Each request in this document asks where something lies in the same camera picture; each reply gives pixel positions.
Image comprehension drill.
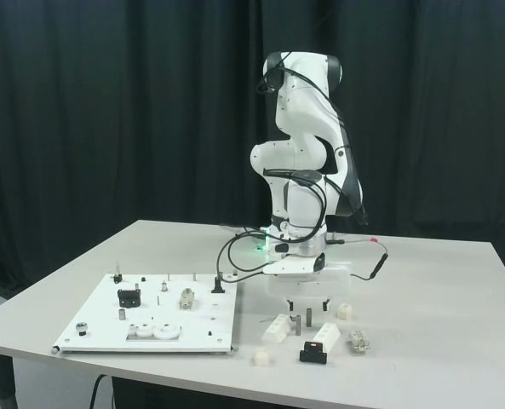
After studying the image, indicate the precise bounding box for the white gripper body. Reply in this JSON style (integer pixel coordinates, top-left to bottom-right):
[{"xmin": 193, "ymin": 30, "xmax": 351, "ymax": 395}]
[{"xmin": 268, "ymin": 264, "xmax": 351, "ymax": 302}]

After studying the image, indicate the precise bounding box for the long white peg holder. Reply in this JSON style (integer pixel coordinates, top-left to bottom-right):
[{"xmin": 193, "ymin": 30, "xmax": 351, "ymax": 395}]
[
  {"xmin": 261, "ymin": 314, "xmax": 290, "ymax": 343},
  {"xmin": 311, "ymin": 322, "xmax": 341, "ymax": 353}
]

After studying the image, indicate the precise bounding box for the black plug block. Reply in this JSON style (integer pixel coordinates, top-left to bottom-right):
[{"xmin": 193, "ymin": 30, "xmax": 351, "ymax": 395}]
[{"xmin": 298, "ymin": 340, "xmax": 330, "ymax": 364}]

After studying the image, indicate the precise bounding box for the white large gear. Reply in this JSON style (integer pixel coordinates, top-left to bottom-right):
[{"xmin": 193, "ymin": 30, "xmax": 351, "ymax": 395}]
[{"xmin": 153, "ymin": 322, "xmax": 181, "ymax": 342}]

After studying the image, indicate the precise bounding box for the black D-SUB plug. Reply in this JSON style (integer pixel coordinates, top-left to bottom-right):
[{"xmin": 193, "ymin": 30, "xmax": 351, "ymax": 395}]
[{"xmin": 116, "ymin": 287, "xmax": 143, "ymax": 309}]

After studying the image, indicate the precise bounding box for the white task board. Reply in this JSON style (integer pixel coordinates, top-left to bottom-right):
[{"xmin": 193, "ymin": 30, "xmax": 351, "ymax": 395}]
[{"xmin": 52, "ymin": 271, "xmax": 240, "ymax": 354}]

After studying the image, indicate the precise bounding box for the black curtain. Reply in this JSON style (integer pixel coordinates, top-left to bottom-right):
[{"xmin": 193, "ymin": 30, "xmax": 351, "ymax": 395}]
[{"xmin": 0, "ymin": 0, "xmax": 505, "ymax": 295}]

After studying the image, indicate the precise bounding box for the black rod on wire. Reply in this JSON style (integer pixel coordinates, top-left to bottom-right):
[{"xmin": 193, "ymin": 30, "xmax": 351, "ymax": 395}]
[{"xmin": 326, "ymin": 236, "xmax": 391, "ymax": 282}]

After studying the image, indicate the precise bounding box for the black looping cable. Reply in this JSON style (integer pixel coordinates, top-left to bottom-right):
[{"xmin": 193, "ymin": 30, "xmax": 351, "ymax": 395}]
[{"xmin": 216, "ymin": 227, "xmax": 279, "ymax": 283}]

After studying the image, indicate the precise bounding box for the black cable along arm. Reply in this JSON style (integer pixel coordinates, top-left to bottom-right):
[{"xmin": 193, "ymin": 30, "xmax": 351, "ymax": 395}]
[{"xmin": 255, "ymin": 51, "xmax": 369, "ymax": 228}]

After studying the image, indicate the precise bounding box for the black cable under table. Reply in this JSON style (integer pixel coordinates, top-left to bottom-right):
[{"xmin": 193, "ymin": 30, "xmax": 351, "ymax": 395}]
[{"xmin": 90, "ymin": 373, "xmax": 111, "ymax": 409}]

